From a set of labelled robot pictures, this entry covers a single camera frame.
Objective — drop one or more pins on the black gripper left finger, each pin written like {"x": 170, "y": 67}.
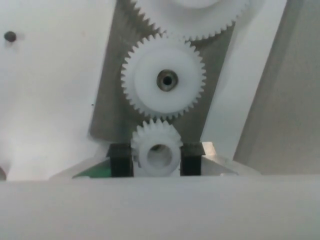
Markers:
{"x": 120, "y": 160}

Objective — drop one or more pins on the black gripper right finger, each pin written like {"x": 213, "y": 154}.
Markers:
{"x": 190, "y": 160}

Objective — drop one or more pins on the white small gear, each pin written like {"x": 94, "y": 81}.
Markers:
{"x": 142, "y": 155}

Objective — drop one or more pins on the white medium gear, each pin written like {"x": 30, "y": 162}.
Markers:
{"x": 145, "y": 82}

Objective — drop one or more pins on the white large gear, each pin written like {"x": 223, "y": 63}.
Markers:
{"x": 190, "y": 20}

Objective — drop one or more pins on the white task board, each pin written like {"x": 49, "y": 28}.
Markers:
{"x": 50, "y": 87}

